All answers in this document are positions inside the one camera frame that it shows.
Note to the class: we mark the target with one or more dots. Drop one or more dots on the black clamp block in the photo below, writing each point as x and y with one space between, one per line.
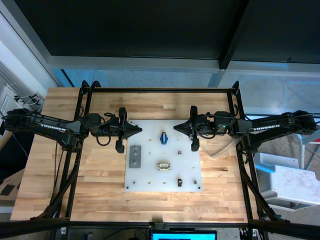
179 183

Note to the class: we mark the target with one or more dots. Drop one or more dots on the black metal frame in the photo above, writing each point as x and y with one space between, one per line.
160 90

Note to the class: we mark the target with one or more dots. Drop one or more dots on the beige multi-pin connector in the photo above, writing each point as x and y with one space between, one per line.
164 167

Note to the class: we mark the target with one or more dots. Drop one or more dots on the blue-edged screen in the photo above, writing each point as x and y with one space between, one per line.
183 236

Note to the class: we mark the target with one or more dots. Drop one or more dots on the silver metal bar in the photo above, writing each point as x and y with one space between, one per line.
164 137

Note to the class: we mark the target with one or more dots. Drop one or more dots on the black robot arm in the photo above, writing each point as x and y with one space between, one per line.
53 126
265 128

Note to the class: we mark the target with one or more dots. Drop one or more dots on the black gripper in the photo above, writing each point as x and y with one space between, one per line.
120 128
195 127

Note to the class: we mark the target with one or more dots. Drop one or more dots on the white taskboard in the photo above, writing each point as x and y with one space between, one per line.
150 172

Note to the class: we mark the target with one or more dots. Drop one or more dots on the white plastic step stool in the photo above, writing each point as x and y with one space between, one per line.
292 180

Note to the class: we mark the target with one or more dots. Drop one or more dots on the small black camera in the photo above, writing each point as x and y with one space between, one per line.
160 225

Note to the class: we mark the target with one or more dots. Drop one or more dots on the black vertical column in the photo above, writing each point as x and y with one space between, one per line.
232 37

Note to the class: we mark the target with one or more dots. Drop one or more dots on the grey metal plate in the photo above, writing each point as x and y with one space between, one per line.
132 157

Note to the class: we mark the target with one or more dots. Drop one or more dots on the blue bar holder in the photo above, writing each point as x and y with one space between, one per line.
163 143

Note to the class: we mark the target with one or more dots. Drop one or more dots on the white metal stand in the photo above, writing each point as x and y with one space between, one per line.
303 150

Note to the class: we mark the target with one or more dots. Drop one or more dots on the brown cardboard box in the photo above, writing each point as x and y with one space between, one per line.
10 185

